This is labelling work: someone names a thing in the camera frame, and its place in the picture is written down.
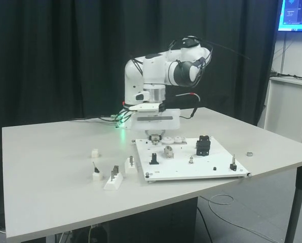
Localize black curtains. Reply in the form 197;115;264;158
0;0;285;226

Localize black base cable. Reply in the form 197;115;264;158
73;115;123;126

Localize thin black strap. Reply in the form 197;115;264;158
206;42;251;61

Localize blue screen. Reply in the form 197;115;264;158
277;0;302;32

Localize dark table leg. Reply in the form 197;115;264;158
285;167;302;243

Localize grey floor cable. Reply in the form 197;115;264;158
208;194;287;235

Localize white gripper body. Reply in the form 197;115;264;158
131;109;181;130

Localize short white peg holder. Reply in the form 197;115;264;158
125;158;137;174

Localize long white peg holder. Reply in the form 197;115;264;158
103;173;124;191

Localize black floor cable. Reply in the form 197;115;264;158
196;207;210;243

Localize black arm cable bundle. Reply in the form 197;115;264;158
129;37;215;87

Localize white cabinet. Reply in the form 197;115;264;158
263;75;302;146

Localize white task board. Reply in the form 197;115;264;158
132;138;252;182

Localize black D-SUB plug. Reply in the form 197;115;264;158
196;135;212;156

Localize grey waterproof plug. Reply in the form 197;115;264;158
148;134;162;145

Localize thin black rod on wire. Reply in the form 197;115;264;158
175;92;202;119

